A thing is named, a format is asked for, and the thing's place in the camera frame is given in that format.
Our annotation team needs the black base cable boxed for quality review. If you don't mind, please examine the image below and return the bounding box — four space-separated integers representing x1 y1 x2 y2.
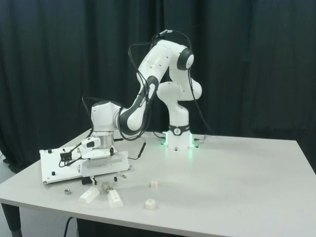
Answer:
152 130 166 144

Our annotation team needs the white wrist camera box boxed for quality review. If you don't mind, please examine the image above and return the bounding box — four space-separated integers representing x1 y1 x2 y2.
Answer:
80 137 101 149

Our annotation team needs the long white peg holder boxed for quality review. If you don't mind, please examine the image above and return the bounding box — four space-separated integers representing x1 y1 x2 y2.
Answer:
106 190 124 208
78 186 101 205

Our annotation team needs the grey waterproof plug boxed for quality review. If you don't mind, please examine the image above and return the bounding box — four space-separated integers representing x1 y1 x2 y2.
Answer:
100 181 114 193

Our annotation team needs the white task board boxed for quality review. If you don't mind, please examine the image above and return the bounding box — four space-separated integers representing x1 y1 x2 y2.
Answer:
39 145 130 185

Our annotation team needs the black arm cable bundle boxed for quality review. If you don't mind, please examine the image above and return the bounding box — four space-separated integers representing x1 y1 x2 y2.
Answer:
81 40 158 141

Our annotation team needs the black table leg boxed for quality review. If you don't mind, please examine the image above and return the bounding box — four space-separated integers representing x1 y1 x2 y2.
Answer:
1 203 19 237

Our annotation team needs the black cabinet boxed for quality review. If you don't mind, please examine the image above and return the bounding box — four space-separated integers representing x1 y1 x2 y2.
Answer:
76 217 139 237

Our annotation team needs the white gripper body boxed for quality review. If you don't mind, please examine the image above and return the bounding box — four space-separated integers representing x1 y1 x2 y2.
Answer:
80 157 128 177

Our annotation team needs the thin black rod on wire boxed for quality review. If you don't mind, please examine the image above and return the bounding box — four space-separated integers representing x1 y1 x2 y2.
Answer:
112 137 148 160

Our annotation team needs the black camera cable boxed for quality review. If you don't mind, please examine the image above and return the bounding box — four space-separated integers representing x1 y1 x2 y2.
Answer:
58 144 83 166

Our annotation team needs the black curtain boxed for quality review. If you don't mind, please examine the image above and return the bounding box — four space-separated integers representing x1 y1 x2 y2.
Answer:
0 0 316 173

